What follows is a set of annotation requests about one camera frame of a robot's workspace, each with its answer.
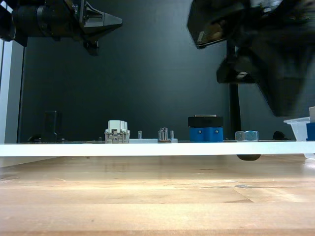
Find white plastic board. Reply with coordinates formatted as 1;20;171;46
0;140;315;158

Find blue and white connector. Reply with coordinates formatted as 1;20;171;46
306;106;315;142

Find grey rectangular connector housing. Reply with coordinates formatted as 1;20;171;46
103;119;130;144

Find silver M12 hex nut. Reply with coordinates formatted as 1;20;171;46
235;130;259;143

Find black connector on blue mount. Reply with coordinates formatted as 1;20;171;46
188;114;224;143

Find small silver metal connector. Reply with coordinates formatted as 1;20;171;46
157;127;173;144

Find black M12 threaded bolt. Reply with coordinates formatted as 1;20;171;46
236;154;261;161

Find black backdrop post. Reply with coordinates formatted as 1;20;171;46
227;82;243;143

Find black clamp connector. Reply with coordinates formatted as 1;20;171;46
40;110;63;143

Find clear plastic tub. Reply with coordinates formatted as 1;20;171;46
283;117;315;160

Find silver block with three screws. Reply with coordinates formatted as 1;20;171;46
129;130;178;144

